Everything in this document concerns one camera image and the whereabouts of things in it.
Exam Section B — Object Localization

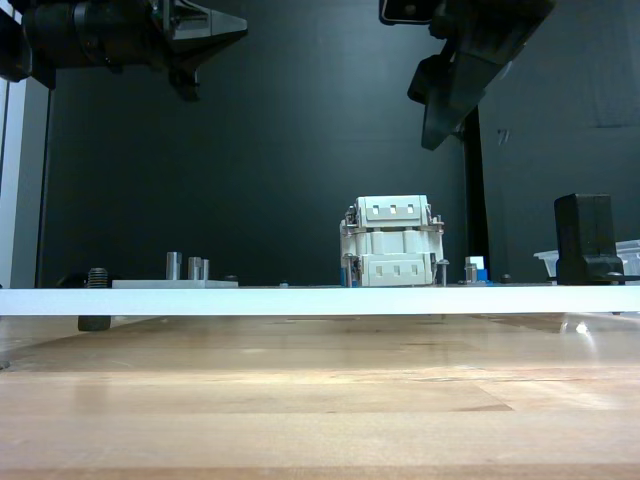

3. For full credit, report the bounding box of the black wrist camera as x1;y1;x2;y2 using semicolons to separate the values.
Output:
378;0;437;25

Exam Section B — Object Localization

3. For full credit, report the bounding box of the beige HAN10E connector insert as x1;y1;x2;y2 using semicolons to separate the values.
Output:
342;194;447;235

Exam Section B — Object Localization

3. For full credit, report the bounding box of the small silver socket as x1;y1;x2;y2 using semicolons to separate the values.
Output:
463;255;488;286

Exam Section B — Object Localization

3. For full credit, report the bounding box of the beige HAN10E hub socket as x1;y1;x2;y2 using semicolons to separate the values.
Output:
338;228;450;289

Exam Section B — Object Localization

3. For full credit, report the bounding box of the grey aluminium partition frame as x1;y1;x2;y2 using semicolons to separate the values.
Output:
0;74;52;290

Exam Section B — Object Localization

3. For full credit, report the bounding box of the clear plastic tub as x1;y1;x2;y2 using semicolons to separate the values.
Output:
533;239;640;279

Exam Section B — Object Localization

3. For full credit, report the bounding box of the black vertical post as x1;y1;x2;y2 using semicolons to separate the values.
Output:
448;107;490;287

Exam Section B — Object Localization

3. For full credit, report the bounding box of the white mounting board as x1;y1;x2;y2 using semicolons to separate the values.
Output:
0;282;640;317

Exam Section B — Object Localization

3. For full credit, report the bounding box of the black plastic socket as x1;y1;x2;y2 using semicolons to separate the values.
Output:
545;192;640;286

